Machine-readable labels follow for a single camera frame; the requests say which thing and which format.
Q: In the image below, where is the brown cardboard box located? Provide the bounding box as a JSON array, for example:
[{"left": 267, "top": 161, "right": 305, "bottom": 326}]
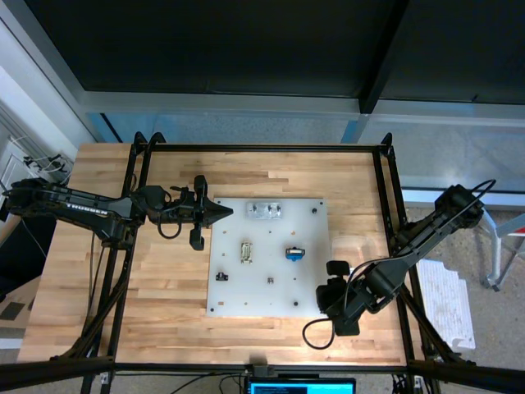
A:
[{"left": 0, "top": 274, "right": 42, "bottom": 329}]

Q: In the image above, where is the laptop screen blue edge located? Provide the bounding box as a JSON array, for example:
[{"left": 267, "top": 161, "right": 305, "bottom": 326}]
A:
[{"left": 244, "top": 377, "right": 357, "bottom": 394}]

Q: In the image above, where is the grey metal stand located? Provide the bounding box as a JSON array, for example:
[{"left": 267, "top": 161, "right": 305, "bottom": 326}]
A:
[{"left": 471, "top": 203, "right": 525, "bottom": 293}]

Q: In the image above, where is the black white cable bundle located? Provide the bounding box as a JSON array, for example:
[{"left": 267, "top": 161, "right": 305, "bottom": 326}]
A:
[{"left": 22, "top": 153, "right": 69, "bottom": 176}]

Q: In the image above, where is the black aluminium frame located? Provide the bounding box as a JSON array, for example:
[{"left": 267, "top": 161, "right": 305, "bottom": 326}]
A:
[{"left": 0, "top": 131, "right": 485, "bottom": 394}]

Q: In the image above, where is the aluminium socket block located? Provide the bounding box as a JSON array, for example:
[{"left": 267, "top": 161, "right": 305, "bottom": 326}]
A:
[{"left": 244, "top": 200, "right": 285, "bottom": 221}]

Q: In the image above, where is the white task board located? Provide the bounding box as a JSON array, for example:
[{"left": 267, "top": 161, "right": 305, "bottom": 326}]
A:
[{"left": 204, "top": 196, "right": 338, "bottom": 319}]

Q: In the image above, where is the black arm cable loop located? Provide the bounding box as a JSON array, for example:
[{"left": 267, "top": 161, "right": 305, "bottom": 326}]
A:
[
  {"left": 157, "top": 215, "right": 185, "bottom": 241},
  {"left": 302, "top": 318, "right": 336, "bottom": 350}
]

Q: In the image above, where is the blue black D-sub connector mount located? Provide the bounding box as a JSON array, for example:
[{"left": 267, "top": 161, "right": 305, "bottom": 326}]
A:
[{"left": 284, "top": 245, "right": 307, "bottom": 263}]

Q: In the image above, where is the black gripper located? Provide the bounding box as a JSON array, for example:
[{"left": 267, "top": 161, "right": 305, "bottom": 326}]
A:
[
  {"left": 168, "top": 175, "right": 235, "bottom": 251},
  {"left": 316, "top": 261, "right": 370, "bottom": 337}
]

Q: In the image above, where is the white ribbed foam sheet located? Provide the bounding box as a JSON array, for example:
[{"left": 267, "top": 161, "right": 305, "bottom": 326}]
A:
[{"left": 416, "top": 258, "right": 477, "bottom": 350}]

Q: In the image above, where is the black camera on frame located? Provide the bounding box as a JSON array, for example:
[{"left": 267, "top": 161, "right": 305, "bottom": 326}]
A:
[{"left": 245, "top": 355, "right": 276, "bottom": 378}]

